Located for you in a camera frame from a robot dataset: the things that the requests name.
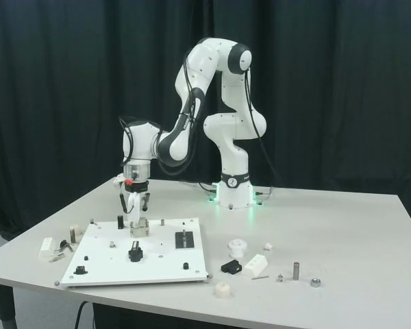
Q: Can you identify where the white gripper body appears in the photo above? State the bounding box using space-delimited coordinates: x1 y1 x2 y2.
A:
126 192 142 223

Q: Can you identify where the grey waterproof plug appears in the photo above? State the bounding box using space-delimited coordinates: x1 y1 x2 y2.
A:
129 217 150 238

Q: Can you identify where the black D-SUB plug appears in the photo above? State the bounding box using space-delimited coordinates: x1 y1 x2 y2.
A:
127 241 144 263

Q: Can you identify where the white task board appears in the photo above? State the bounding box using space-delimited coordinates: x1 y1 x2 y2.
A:
60 219 210 286

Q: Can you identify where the white block holder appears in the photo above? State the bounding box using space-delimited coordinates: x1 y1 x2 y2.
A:
40 236 56 258
242 254 269 277

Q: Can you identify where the white large gear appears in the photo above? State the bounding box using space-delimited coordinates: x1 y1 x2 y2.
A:
227 239 249 258

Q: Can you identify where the black USB plug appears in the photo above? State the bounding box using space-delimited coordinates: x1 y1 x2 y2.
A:
221 260 244 276

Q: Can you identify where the white medium gear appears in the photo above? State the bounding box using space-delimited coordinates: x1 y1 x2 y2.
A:
214 281 235 300

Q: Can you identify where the black curtain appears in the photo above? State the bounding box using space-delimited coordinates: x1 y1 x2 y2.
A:
0 0 411 241

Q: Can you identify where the dark table leg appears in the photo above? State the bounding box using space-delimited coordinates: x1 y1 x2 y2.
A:
0 282 15 329

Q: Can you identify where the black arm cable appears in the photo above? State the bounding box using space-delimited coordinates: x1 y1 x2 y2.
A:
157 47 207 172
242 66 284 188

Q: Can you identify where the black cable under table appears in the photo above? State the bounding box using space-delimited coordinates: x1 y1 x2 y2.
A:
75 300 92 329

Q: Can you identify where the grey cable at base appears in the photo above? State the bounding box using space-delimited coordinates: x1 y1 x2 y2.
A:
255 186 275 200

